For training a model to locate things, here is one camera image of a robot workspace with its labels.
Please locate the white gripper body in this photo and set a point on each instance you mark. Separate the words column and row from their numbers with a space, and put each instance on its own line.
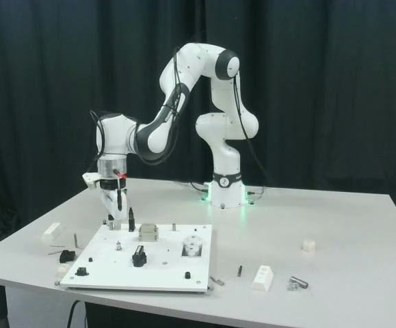
column 114, row 203

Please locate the metal BNC plug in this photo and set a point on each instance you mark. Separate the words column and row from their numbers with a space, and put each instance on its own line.
column 118, row 246

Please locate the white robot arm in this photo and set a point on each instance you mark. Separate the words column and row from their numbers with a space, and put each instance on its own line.
column 225, row 136

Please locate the thin black rod red tag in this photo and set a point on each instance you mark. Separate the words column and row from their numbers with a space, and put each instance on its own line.
column 119, row 191

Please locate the slim black plug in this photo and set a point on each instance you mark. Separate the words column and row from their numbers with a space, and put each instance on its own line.
column 132, row 220

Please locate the black block plug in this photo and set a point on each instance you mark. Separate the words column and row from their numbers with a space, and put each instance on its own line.
column 139, row 256

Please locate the thick metal round peg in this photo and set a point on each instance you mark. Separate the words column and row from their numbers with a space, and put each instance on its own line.
column 76, row 241

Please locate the white task board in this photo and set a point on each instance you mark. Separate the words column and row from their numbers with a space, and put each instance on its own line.
column 115, row 273

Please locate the black D-SUB plug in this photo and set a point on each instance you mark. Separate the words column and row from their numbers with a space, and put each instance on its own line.
column 67, row 256

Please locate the thin metal round peg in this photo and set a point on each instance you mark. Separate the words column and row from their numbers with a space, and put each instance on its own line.
column 57, row 245

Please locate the long white peg holder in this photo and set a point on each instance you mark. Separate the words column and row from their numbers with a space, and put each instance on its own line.
column 53, row 233

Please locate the small white square holder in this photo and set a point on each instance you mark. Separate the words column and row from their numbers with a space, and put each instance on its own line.
column 63, row 271

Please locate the white large gear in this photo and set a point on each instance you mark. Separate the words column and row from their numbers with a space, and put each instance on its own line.
column 193, row 241

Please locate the white medium gear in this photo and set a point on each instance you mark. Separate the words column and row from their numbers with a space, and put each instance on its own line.
column 192, row 251

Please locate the clear Ethernet plug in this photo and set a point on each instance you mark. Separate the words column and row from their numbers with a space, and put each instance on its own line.
column 217, row 281

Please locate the short dark peg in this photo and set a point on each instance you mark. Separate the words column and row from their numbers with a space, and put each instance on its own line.
column 239, row 270

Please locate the black curtain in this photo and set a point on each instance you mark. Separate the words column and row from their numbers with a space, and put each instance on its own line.
column 47, row 85

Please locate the white three-hole holder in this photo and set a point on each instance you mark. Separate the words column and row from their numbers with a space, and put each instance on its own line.
column 262, row 278

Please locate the metal bolt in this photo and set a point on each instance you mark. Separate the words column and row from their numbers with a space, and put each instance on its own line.
column 298, row 283

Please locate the small white cube holder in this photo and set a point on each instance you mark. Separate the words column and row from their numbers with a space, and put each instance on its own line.
column 308, row 246

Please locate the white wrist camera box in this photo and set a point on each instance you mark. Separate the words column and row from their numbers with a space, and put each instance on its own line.
column 91, row 180

